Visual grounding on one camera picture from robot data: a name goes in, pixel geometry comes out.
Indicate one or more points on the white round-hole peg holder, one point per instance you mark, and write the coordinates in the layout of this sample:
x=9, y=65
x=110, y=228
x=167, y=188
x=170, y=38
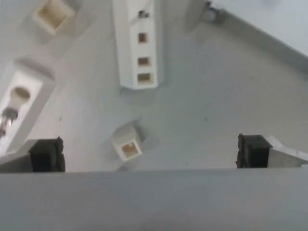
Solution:
x=36, y=96

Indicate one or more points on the white task board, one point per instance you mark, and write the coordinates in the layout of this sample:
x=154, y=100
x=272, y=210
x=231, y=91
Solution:
x=276, y=12

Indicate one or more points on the white square-hole peg holder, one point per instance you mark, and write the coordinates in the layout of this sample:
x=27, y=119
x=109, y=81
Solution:
x=147, y=49

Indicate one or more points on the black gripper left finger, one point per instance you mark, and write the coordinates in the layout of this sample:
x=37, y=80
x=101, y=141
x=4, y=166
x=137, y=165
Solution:
x=45, y=156

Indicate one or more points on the metal round peg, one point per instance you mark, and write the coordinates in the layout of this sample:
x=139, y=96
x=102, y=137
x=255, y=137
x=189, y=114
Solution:
x=5, y=123

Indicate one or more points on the small white cube holder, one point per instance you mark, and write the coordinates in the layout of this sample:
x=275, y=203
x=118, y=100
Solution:
x=125, y=136
x=54, y=14

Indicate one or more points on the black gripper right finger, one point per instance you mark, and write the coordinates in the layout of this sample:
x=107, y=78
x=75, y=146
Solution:
x=252, y=154

